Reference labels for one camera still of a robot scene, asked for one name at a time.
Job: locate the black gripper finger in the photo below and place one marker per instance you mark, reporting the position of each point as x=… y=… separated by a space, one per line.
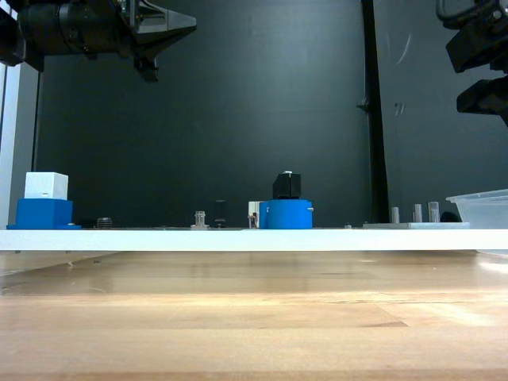
x=162 y=28

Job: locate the white taskboard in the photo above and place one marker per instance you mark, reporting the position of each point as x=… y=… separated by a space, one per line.
x=238 y=240

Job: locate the clear plastic tub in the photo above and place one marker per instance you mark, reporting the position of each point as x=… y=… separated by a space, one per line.
x=484 y=210

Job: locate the thick silver peg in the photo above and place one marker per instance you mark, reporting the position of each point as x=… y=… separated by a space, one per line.
x=433 y=212

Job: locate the black round knob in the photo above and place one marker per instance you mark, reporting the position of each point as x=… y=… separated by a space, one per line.
x=448 y=217

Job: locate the medium silver peg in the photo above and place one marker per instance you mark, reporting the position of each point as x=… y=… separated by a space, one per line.
x=417 y=214

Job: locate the white cube block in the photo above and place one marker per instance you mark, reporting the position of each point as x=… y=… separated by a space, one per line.
x=45 y=185

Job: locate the thin silver peg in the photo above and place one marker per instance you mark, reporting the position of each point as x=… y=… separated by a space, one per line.
x=395 y=216

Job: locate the grey metal peg block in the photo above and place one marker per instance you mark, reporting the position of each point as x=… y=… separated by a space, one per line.
x=416 y=226

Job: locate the black upright plug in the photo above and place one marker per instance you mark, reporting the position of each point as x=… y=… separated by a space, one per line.
x=221 y=212

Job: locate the small silver metal fitting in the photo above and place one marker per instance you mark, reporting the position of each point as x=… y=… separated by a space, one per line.
x=198 y=220

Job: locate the black block with silver top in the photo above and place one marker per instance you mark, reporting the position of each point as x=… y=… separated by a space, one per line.
x=286 y=185

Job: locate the beige connector housing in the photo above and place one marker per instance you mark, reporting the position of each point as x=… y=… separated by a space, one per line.
x=254 y=214

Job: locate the blue round holder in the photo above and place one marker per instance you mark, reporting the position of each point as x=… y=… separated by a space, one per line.
x=283 y=216

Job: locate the blue square mount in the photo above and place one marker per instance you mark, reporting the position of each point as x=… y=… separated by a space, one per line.
x=43 y=216

